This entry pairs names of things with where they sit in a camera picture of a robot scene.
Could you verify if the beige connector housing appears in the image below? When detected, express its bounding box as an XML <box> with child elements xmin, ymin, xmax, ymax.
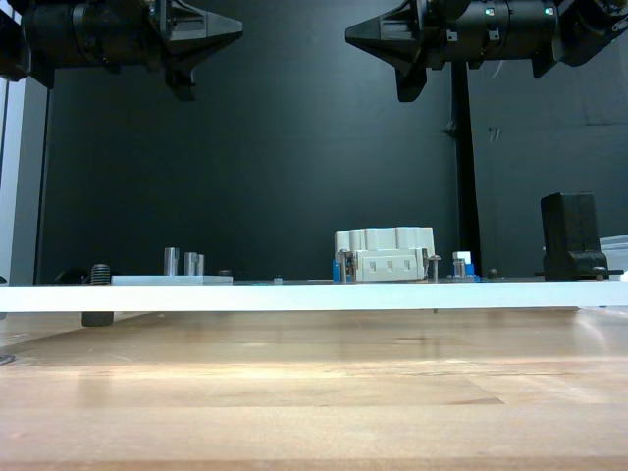
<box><xmin>334</xmin><ymin>226</ymin><xmax>436</xmax><ymax>284</ymax></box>

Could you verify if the white and blue connector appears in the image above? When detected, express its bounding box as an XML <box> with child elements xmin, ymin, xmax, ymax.
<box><xmin>451</xmin><ymin>250</ymin><xmax>476</xmax><ymax>282</ymax></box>

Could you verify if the white task board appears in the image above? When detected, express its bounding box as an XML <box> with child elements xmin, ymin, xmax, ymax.
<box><xmin>0</xmin><ymin>275</ymin><xmax>628</xmax><ymax>313</ymax></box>

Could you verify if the clear plastic tub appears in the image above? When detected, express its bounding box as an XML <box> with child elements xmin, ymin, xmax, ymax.
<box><xmin>601</xmin><ymin>235</ymin><xmax>628</xmax><ymax>284</ymax></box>

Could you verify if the black wall post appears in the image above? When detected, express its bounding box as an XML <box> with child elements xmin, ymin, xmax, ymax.
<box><xmin>441</xmin><ymin>63</ymin><xmax>485</xmax><ymax>276</ymax></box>

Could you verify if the grey aluminium frame profile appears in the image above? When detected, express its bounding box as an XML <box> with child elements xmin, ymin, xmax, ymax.
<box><xmin>0</xmin><ymin>78</ymin><xmax>50</xmax><ymax>287</ymax></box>

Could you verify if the grey aluminium base plate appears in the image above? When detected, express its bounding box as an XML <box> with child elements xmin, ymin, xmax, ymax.
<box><xmin>111</xmin><ymin>275</ymin><xmax>234</xmax><ymax>287</ymax></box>

